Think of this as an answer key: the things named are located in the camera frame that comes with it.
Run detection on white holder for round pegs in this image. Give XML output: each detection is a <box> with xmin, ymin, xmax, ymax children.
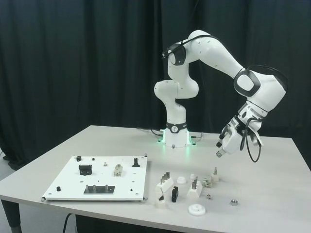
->
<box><xmin>156</xmin><ymin>179</ymin><xmax>174</xmax><ymax>194</ymax></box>

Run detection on black looping wrist cable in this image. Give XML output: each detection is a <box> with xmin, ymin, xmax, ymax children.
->
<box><xmin>240</xmin><ymin>116</ymin><xmax>264</xmax><ymax>163</ymax></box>

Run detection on white task board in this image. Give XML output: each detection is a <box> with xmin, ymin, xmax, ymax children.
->
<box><xmin>40</xmin><ymin>155</ymin><xmax>149</xmax><ymax>202</ymax></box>

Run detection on black table leg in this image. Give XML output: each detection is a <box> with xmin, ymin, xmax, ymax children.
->
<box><xmin>0</xmin><ymin>199</ymin><xmax>20</xmax><ymax>233</ymax></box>

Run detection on black curtain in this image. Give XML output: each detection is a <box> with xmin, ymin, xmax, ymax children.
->
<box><xmin>0</xmin><ymin>0</ymin><xmax>311</xmax><ymax>161</ymax></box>

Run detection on white holder for square pegs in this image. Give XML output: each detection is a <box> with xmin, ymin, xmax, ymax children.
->
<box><xmin>186</xmin><ymin>182</ymin><xmax>203</xmax><ymax>198</ymax></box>

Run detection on black cable under table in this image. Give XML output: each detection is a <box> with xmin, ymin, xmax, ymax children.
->
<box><xmin>63</xmin><ymin>213</ymin><xmax>76</xmax><ymax>233</ymax></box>

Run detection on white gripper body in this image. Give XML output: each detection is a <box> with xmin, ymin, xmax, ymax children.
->
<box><xmin>220</xmin><ymin>124</ymin><xmax>246</xmax><ymax>156</ymax></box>

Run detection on black D-SUB plug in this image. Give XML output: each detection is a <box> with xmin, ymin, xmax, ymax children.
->
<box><xmin>171</xmin><ymin>186</ymin><xmax>180</xmax><ymax>203</ymax></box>

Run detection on white large gear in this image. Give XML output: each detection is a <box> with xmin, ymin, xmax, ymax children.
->
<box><xmin>188</xmin><ymin>204</ymin><xmax>206</xmax><ymax>215</ymax></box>

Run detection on black base cable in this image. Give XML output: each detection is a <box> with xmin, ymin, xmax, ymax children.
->
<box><xmin>137</xmin><ymin>127</ymin><xmax>164</xmax><ymax>136</ymax></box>

